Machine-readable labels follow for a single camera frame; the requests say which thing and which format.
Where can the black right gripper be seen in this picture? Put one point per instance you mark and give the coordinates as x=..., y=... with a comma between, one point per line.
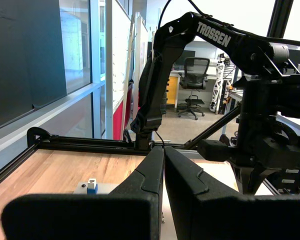
x=257, y=140

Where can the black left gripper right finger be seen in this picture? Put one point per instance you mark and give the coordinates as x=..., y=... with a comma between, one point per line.
x=227, y=217

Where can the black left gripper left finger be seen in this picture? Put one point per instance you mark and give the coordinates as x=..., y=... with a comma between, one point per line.
x=90, y=217

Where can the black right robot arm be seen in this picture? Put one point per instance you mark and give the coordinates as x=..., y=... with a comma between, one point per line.
x=153, y=87

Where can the small blue white connector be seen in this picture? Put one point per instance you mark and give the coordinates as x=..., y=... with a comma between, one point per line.
x=92, y=188

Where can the black round screw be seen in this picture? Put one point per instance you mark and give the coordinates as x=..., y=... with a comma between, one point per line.
x=83, y=185

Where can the white lattice stand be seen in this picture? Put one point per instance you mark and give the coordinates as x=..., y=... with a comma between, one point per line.
x=216, y=87

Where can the black office chair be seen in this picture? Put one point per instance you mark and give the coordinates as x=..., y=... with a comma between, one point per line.
x=193, y=80

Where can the yellow drawer cabinet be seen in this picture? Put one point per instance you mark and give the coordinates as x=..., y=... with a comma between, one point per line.
x=172, y=90

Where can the white partition red panel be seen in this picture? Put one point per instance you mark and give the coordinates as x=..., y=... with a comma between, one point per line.
x=117, y=62

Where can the black metal table frame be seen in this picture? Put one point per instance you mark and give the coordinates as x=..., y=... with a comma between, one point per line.
x=90, y=145

